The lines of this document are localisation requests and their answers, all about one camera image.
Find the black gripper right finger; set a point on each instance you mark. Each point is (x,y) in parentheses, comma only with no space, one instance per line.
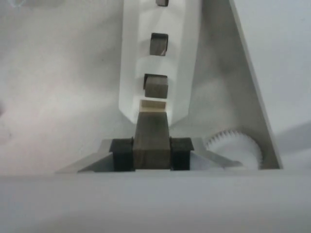
(179,155)

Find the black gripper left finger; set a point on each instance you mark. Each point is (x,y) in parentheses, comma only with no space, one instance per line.
(121,155)

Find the large metal square peg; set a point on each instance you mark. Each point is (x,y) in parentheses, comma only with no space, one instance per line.
(150,136)

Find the medium metal square peg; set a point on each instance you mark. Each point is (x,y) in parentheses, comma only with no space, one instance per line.
(155,87)

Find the white square peg holder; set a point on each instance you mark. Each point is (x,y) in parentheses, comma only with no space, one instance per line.
(128,60)

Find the small metal square peg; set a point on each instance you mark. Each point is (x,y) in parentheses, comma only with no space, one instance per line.
(159,44)

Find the white medium gear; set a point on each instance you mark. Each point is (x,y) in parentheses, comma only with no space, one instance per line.
(233,150)

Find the white task board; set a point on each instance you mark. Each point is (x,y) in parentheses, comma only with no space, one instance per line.
(286,72)

